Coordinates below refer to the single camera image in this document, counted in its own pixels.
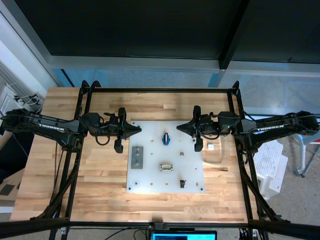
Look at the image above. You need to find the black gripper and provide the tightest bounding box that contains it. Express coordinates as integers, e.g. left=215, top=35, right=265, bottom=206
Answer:
left=113, top=107, right=143, bottom=154
left=176, top=105, right=209, bottom=153

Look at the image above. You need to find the beige multi-pin connector housing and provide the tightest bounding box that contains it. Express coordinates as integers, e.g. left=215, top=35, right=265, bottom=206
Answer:
left=159, top=163, right=175, bottom=173

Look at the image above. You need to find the grey metal plate with pegs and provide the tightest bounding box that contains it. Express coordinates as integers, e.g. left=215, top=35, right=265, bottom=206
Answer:
left=131, top=145, right=144, bottom=170

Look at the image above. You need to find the white task board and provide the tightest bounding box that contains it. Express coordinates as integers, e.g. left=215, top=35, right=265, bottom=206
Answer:
left=125, top=119, right=207, bottom=195

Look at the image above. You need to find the laptop screen with blue edge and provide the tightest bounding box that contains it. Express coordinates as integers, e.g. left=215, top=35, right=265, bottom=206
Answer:
left=149, top=230, right=218, bottom=240

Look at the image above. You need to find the chair with metal legs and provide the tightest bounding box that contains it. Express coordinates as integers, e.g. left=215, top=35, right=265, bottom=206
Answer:
left=291, top=131, right=320, bottom=179

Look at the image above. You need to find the cardboard box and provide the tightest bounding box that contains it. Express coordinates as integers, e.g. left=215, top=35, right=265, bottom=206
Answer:
left=0, top=166, right=26, bottom=201

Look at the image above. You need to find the black looping cable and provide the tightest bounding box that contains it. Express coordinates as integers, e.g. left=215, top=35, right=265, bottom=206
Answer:
left=95, top=133, right=111, bottom=147
left=198, top=128, right=221, bottom=140

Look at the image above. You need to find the blue connector mount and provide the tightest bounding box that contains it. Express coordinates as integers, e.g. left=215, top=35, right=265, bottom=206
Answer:
left=161, top=131, right=172, bottom=146

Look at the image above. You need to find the black table frame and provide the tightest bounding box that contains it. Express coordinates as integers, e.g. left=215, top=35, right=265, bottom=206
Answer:
left=0, top=79, right=320, bottom=240

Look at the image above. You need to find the black table-level camera box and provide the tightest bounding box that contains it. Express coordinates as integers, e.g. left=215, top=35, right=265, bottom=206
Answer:
left=152, top=218, right=168, bottom=230

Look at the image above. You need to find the black vertical post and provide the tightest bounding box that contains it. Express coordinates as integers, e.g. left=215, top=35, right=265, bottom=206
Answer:
left=218, top=0, right=251, bottom=70

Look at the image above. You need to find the black and white cable bundle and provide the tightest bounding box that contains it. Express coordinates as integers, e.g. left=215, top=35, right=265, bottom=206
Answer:
left=12, top=92, right=43, bottom=107

